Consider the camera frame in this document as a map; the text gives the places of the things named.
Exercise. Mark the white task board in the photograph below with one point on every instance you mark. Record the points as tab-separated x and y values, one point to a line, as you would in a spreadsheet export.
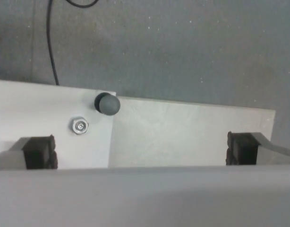
41	106

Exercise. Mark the grey ball board foot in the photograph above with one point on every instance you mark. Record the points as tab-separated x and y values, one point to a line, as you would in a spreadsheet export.
109	105

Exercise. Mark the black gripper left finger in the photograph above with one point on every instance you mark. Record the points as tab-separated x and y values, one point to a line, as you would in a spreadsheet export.
38	153

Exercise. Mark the metal hex screw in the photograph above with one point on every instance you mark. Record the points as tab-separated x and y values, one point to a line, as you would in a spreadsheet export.
80	126

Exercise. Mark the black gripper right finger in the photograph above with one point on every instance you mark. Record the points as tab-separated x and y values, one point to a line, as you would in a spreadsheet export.
241	149

